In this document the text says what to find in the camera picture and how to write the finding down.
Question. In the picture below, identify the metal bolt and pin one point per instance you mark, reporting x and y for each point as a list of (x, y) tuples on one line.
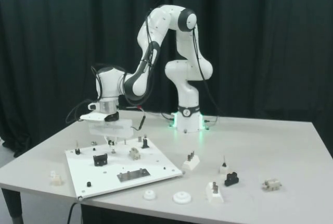
[(77, 146)]

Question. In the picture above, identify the dark grey table leg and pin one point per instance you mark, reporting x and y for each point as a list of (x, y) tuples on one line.
[(11, 205)]

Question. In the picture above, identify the flat white mounting plate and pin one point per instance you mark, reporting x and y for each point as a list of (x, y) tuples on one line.
[(92, 117)]

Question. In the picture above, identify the black curtain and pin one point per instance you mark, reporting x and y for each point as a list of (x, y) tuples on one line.
[(52, 26)]

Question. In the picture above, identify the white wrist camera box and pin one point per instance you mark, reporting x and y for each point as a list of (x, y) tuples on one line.
[(93, 106)]

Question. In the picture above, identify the black D-SUB plug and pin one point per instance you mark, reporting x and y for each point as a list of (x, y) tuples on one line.
[(231, 179)]

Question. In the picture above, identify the white cube holder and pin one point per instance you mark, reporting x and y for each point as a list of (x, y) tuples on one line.
[(58, 181)]

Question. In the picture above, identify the small white plug holder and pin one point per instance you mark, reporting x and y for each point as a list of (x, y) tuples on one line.
[(223, 169)]

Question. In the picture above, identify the white task board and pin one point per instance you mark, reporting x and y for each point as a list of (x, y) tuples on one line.
[(78, 174)]

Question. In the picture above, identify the white medium gear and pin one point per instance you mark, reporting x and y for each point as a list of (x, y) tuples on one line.
[(149, 194)]

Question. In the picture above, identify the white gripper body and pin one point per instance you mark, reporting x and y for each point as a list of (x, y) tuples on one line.
[(117, 129)]

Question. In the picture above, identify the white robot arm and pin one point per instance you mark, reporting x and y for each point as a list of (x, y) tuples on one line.
[(187, 91)]

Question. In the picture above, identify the metal round peg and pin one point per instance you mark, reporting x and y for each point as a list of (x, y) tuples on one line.
[(215, 186)]

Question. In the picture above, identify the white round peg holder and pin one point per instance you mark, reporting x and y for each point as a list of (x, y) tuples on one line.
[(215, 196)]

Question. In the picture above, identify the beige metal connector plug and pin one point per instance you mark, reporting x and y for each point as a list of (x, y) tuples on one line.
[(271, 184)]

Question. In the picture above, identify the white square peg holder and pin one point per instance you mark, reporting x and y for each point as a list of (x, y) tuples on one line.
[(190, 164)]

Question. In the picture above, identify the white large gear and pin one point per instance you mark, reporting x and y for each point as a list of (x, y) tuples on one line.
[(182, 197)]

